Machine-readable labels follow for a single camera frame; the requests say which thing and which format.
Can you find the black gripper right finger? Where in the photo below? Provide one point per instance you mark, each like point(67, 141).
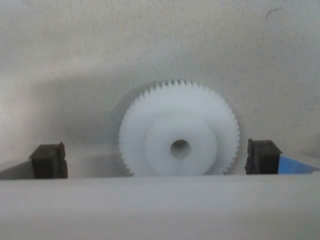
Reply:
point(262, 157)

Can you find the white large gear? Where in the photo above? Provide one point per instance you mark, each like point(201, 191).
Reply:
point(180, 130)

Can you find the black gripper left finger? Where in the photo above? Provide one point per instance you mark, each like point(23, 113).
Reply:
point(48, 162)

